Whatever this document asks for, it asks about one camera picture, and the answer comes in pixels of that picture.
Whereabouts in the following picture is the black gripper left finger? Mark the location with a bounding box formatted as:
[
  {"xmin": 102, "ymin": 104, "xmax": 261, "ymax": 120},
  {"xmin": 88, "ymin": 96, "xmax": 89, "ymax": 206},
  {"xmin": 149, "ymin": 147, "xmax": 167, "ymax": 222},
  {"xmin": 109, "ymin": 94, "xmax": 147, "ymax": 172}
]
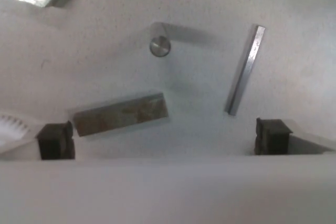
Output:
[{"xmin": 0, "ymin": 120, "xmax": 77, "ymax": 161}]

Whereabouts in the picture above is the metal round peg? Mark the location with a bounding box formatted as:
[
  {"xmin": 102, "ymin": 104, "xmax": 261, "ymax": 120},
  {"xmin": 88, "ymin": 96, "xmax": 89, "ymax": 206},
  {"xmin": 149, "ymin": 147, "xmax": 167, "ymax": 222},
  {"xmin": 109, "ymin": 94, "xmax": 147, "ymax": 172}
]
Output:
[{"xmin": 149, "ymin": 21, "xmax": 173, "ymax": 58}]

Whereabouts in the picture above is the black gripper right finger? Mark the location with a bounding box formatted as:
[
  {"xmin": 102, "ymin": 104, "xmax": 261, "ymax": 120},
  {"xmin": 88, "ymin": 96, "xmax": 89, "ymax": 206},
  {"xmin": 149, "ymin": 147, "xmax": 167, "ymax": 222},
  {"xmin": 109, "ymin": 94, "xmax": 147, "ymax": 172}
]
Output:
[{"xmin": 254, "ymin": 117, "xmax": 336, "ymax": 156}]

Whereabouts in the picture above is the thin metal square peg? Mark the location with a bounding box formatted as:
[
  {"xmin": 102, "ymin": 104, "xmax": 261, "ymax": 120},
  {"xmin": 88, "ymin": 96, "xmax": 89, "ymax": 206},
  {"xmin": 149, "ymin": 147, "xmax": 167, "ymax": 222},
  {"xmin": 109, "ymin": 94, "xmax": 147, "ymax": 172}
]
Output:
[{"xmin": 224, "ymin": 24, "xmax": 266, "ymax": 116}]

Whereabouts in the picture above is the white medium gear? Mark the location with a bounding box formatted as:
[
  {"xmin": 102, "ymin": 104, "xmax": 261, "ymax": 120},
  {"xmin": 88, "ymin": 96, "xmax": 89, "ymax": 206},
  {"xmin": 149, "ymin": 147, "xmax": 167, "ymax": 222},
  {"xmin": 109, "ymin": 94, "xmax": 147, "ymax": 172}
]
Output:
[{"xmin": 0, "ymin": 113, "xmax": 34, "ymax": 146}]

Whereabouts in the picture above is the thick metal square peg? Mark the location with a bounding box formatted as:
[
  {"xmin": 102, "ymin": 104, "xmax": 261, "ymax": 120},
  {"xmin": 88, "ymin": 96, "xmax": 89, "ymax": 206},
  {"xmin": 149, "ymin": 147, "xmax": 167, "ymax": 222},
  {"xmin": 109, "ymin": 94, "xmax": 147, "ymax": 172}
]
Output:
[{"xmin": 72, "ymin": 91, "xmax": 170, "ymax": 137}]

